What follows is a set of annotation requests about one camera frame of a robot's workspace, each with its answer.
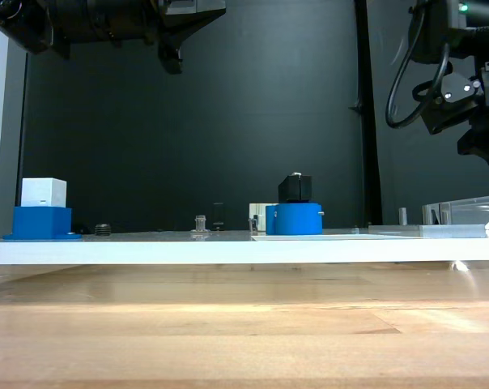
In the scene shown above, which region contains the white multi-pin connector housing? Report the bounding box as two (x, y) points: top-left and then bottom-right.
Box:
(249, 203), (269, 235)

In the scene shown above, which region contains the blue flanged socket mount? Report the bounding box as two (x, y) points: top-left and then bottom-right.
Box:
(2, 205), (83, 242)

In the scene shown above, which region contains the black D-sub connector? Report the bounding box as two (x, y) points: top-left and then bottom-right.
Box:
(277, 172), (313, 203)

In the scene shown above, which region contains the white task board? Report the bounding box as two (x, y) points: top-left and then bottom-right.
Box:
(0, 231), (489, 265)

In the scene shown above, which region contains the small clear plastic clip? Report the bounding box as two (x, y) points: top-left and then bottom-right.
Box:
(190, 214), (211, 241)

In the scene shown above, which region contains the blue D-sub connector mount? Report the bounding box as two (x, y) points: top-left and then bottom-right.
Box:
(265, 202), (325, 236)

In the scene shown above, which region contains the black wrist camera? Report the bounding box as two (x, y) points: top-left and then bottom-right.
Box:
(420, 72), (483, 137)

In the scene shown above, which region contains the black vertical post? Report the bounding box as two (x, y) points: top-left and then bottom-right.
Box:
(348, 0), (384, 226)

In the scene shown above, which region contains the clear plastic tub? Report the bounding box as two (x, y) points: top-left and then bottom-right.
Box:
(421, 193), (489, 240)

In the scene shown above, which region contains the white cube socket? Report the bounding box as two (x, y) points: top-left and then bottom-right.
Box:
(20, 177), (68, 208)

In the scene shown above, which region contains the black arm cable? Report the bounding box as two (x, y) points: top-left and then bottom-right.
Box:
(385, 0), (452, 130)

